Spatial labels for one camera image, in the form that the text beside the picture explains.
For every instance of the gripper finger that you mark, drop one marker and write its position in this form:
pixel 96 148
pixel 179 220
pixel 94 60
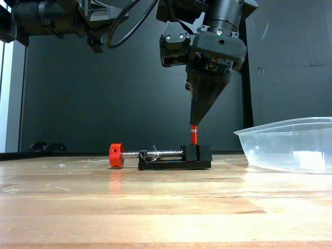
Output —
pixel 189 75
pixel 114 14
pixel 102 27
pixel 205 90

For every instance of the clear plastic tub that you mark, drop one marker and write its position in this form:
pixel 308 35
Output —
pixel 259 145

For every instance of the red RCA socket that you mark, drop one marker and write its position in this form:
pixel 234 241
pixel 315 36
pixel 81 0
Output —
pixel 194 138

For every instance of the black vise with red knob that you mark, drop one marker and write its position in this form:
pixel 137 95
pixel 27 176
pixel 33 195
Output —
pixel 197 154

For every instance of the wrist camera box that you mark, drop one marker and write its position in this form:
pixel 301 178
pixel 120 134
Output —
pixel 173 49

